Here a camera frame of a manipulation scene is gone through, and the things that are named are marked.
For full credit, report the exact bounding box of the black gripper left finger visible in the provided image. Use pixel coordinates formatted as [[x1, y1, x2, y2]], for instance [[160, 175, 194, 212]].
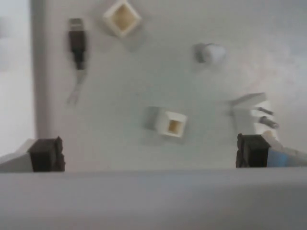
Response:
[[0, 136, 66, 173]]

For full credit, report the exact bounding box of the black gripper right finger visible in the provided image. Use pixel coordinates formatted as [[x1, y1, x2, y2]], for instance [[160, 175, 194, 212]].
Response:
[[236, 130, 307, 169]]

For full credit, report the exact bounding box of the white wedge peg holder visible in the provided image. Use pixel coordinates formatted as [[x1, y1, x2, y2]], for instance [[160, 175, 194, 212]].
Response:
[[229, 92, 279, 136]]

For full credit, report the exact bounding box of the white task board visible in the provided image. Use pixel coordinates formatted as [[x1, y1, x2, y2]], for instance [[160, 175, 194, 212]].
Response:
[[0, 0, 37, 156]]

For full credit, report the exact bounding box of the small white square holder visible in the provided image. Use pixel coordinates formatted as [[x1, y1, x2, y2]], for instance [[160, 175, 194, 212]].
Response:
[[143, 106, 188, 139]]

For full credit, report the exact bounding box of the white small gear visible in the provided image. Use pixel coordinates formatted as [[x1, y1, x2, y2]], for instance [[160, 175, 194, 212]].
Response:
[[192, 42, 227, 65]]

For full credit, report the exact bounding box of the black USB plug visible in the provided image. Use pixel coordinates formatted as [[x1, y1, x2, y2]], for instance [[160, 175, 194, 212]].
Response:
[[65, 18, 89, 106]]

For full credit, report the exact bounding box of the large white square holder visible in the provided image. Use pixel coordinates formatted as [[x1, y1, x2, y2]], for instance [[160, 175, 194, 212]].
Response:
[[102, 0, 142, 39]]

